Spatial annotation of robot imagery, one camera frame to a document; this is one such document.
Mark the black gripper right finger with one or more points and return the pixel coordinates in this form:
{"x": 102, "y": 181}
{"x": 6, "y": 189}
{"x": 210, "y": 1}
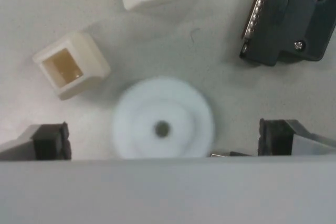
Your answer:
{"x": 275, "y": 137}

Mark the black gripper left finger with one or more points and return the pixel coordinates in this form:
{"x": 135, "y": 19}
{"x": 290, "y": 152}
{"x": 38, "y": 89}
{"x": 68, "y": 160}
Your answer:
{"x": 50, "y": 142}

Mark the white large gear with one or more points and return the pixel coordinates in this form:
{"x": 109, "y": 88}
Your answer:
{"x": 136, "y": 119}

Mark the thin black metal-tipped plug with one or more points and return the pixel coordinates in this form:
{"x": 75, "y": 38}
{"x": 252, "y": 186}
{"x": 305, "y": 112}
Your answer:
{"x": 233, "y": 154}

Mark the cream single-hole peg holder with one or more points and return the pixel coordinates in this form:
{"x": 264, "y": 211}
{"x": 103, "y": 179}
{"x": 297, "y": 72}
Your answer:
{"x": 92, "y": 53}

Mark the black D-SUB plug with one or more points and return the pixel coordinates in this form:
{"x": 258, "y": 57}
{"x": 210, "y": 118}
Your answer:
{"x": 296, "y": 16}

